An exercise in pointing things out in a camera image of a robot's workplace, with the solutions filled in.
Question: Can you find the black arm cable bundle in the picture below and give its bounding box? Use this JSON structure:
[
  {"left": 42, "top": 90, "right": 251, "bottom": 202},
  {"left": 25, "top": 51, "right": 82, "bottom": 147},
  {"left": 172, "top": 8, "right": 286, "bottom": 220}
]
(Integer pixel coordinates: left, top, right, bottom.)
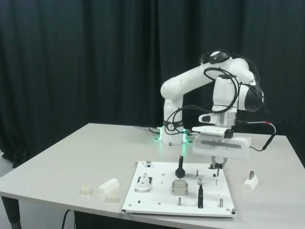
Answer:
[{"left": 199, "top": 49, "right": 266, "bottom": 114}]

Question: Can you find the black table leg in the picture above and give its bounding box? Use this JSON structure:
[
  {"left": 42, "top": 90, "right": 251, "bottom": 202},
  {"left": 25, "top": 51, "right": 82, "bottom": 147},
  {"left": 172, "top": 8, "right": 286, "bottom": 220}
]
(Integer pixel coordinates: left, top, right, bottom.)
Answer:
[{"left": 1, "top": 197, "right": 21, "bottom": 229}]

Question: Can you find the black curtain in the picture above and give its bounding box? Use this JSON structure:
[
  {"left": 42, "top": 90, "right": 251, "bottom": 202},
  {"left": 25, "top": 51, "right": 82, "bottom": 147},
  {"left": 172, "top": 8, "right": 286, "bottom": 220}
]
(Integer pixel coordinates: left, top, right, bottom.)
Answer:
[{"left": 0, "top": 0, "right": 305, "bottom": 169}]

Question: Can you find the long white holder with holes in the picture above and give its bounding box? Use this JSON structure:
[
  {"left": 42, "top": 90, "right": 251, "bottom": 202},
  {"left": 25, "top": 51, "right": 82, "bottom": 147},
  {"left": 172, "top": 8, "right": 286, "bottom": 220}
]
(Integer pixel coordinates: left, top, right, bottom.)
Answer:
[{"left": 97, "top": 177, "right": 121, "bottom": 195}]

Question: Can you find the white large gear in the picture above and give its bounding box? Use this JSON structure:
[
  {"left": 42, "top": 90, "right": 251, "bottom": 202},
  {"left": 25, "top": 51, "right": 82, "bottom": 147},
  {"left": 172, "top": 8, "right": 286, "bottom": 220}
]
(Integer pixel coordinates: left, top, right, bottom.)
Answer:
[{"left": 135, "top": 181, "right": 152, "bottom": 193}]

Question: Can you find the black floor cable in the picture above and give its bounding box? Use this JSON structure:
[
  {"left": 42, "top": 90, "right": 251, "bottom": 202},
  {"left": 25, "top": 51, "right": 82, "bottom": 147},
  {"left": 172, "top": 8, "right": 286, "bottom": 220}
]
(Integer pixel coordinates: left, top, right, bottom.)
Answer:
[{"left": 62, "top": 209, "right": 75, "bottom": 229}]

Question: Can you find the white peg holder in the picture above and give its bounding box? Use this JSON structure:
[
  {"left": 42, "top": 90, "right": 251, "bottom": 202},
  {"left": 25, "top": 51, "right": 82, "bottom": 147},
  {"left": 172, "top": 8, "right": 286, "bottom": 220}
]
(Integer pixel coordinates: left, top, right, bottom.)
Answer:
[{"left": 241, "top": 177, "right": 259, "bottom": 191}]

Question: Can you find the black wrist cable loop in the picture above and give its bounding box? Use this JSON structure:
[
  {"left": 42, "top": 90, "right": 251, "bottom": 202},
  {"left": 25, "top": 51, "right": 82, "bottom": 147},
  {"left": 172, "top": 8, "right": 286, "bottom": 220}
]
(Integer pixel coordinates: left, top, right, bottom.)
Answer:
[{"left": 166, "top": 104, "right": 215, "bottom": 137}]

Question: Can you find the black D-SUB plug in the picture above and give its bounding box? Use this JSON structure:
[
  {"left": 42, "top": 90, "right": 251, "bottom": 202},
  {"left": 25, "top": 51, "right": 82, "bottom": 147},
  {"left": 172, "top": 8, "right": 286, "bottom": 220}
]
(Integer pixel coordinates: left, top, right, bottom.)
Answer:
[{"left": 175, "top": 156, "right": 186, "bottom": 179}]

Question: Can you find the grey metal connector block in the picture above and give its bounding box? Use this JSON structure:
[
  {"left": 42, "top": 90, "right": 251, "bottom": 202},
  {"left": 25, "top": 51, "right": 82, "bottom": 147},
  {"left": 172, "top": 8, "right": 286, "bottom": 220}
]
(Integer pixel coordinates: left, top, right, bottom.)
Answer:
[{"left": 171, "top": 179, "right": 188, "bottom": 197}]

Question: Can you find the black base cable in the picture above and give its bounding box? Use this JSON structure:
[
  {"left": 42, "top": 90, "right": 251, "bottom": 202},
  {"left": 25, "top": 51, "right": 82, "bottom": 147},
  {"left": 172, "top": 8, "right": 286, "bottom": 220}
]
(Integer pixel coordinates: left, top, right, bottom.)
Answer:
[{"left": 137, "top": 125, "right": 163, "bottom": 135}]

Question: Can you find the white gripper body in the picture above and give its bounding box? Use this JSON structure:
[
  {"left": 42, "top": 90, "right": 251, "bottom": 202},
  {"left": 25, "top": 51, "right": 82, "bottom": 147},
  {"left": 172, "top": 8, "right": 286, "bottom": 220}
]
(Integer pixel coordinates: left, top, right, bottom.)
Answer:
[{"left": 192, "top": 137, "right": 252, "bottom": 160}]

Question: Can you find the white task board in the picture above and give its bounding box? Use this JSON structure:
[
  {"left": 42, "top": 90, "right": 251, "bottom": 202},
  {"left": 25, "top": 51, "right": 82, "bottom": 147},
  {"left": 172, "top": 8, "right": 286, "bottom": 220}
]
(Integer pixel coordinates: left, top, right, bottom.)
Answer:
[{"left": 121, "top": 161, "right": 236, "bottom": 217}]

